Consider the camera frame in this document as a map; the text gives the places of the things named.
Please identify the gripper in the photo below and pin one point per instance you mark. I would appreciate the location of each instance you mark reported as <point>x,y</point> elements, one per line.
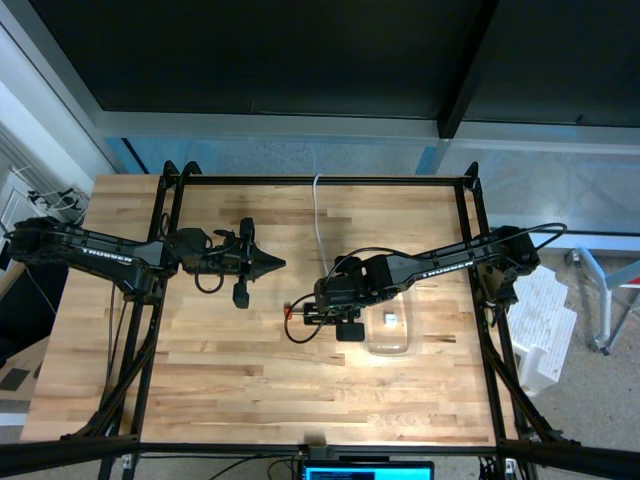
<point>350,332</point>
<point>246,230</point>

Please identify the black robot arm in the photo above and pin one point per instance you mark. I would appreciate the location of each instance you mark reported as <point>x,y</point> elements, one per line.
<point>105,255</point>
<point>450,262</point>

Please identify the small white plug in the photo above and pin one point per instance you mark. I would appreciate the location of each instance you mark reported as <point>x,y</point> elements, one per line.
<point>390,318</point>

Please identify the clear plastic tub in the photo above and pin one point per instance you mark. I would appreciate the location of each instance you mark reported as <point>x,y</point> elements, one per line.
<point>400,345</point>

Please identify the black clamp with red knob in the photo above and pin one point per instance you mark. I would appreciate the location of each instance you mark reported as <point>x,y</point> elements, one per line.
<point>288,312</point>

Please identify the laptop screen with blue edge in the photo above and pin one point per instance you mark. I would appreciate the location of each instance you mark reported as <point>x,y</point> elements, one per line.
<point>365,472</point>

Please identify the black aluminium frame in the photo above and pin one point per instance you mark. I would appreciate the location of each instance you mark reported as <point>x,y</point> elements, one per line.
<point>250,180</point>

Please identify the grey metal leg frame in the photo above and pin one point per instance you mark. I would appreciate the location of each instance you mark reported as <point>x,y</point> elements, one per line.
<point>606,310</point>

